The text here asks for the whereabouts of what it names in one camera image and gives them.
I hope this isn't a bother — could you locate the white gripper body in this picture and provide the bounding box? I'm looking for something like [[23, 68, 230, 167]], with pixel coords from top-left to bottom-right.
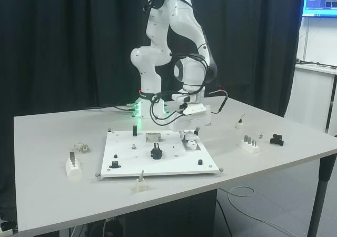
[[168, 104, 212, 133]]

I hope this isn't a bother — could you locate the white round peg holder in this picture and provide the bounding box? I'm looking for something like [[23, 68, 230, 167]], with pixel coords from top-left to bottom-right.
[[240, 139, 262, 155]]

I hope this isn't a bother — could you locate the white task board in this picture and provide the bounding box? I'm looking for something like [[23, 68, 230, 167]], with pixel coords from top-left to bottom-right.
[[94, 127, 224, 180]]

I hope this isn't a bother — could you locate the white small bolt holder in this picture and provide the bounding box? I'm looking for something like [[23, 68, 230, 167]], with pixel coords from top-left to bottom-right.
[[134, 180, 148, 193]]

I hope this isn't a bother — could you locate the black D-SUB plug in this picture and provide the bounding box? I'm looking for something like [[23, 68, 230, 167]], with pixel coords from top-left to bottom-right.
[[269, 133, 285, 146]]

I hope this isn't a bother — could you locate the black controller cabinet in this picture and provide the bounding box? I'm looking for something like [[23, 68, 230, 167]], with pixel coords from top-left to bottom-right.
[[115, 188, 220, 237]]

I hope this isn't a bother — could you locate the white square peg holder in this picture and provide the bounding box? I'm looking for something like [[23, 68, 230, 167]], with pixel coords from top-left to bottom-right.
[[64, 159, 84, 179]]

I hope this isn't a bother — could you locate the white cabinet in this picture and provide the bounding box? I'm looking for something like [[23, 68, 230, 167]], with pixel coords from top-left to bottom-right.
[[293, 62, 337, 137]]

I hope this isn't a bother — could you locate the black table leg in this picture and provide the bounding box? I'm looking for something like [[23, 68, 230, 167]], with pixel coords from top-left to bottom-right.
[[307, 152, 334, 237]]

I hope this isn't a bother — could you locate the black curtain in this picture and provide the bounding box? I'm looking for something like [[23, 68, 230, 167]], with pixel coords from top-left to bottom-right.
[[0, 0, 303, 222]]

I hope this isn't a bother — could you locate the thin black rod on wire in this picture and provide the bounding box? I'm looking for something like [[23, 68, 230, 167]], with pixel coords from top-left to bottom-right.
[[209, 88, 229, 114]]

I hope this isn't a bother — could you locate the black looped cable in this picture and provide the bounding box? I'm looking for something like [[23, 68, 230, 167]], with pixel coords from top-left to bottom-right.
[[149, 89, 185, 127]]

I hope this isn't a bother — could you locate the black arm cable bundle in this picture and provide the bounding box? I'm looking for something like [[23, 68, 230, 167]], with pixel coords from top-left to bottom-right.
[[143, 0, 220, 90]]

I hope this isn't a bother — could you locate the black cable on table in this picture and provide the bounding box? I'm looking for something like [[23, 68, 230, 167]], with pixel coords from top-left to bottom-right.
[[84, 103, 138, 112]]

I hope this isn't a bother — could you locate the grey floor cable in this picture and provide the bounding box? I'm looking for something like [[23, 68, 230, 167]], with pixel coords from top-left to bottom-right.
[[218, 185, 337, 237]]

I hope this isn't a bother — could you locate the black floor cable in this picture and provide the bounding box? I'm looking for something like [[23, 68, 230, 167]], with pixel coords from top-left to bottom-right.
[[215, 194, 230, 237]]

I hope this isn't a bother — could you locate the black cable on cabinet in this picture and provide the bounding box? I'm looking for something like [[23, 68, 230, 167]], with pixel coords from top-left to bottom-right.
[[295, 60, 337, 70]]

